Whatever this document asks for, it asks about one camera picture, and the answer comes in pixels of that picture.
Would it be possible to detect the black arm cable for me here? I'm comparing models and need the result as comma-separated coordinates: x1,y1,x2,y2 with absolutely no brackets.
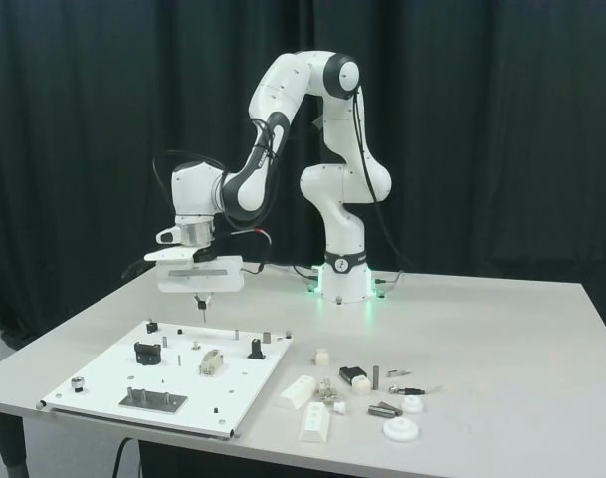
350,82,408,300

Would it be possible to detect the black curtain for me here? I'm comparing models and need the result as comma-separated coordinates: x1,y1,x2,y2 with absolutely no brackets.
0,0,606,350

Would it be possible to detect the white task board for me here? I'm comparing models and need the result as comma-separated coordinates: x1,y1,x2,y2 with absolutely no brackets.
37,318,295,443

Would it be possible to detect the black cable on table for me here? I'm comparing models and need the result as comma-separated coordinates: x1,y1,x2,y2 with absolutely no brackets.
242,261,324,281

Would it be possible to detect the black cable under table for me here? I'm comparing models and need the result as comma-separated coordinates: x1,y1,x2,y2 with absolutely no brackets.
113,436,140,478

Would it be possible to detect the black table leg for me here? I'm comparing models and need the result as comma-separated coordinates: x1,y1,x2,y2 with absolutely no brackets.
0,409,26,478

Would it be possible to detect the silver wrist ring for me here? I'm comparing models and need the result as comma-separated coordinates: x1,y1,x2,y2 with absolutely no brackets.
177,220,216,248

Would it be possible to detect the black forearm cable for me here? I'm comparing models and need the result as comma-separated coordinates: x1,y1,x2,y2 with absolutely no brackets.
250,117,290,170

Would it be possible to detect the white large gear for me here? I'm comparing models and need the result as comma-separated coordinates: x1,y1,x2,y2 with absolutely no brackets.
381,417,420,444

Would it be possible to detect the long white peg holder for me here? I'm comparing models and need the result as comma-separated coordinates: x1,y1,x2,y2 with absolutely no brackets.
300,401,333,444
279,375,317,412

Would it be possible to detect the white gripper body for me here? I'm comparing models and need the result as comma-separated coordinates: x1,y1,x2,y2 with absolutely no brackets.
155,256,245,296

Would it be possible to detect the flat white mounting plate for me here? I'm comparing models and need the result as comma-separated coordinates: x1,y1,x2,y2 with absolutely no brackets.
143,248,196,264

